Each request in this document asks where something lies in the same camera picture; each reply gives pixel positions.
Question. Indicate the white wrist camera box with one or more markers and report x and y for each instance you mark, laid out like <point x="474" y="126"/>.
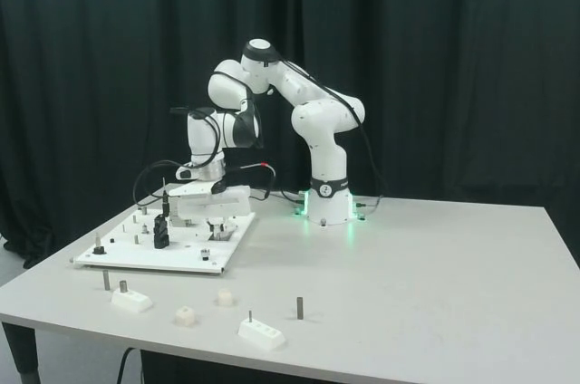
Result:
<point x="188" y="172"/>

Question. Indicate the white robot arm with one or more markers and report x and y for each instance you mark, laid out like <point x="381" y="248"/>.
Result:
<point x="326" y="166"/>

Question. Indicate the metal round peg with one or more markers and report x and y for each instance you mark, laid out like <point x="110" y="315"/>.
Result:
<point x="122" y="286"/>

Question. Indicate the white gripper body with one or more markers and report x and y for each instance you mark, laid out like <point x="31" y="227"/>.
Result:
<point x="217" y="208"/>

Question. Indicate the white task board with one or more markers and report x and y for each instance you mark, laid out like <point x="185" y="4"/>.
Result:
<point x="136" y="258"/>

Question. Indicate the black curtain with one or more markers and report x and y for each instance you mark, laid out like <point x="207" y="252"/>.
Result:
<point x="453" y="40"/>

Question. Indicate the dark table leg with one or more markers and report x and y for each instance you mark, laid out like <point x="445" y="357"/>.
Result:
<point x="20" y="350"/>

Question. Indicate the black D-SUB plug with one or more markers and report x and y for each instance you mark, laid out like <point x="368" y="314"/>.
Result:
<point x="160" y="232"/>

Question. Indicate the black USB plug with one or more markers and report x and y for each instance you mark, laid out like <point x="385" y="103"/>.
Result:
<point x="166" y="205"/>

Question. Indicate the grey metal peg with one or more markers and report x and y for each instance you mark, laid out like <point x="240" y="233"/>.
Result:
<point x="105" y="279"/>

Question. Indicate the flat white mounting plate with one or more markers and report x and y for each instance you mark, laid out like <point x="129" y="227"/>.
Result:
<point x="190" y="190"/>

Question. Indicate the white holder with thin peg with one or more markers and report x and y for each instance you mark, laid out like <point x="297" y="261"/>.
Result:
<point x="263" y="332"/>

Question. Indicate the white medium gear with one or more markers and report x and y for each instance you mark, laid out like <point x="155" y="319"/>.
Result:
<point x="225" y="297"/>

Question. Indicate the white holder with round peg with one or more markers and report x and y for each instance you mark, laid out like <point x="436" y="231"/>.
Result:
<point x="133" y="302"/>

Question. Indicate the dark metal peg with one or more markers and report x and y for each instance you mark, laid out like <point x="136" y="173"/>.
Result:
<point x="299" y="308"/>

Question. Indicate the metal bolt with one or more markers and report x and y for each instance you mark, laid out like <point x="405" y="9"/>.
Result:
<point x="97" y="239"/>

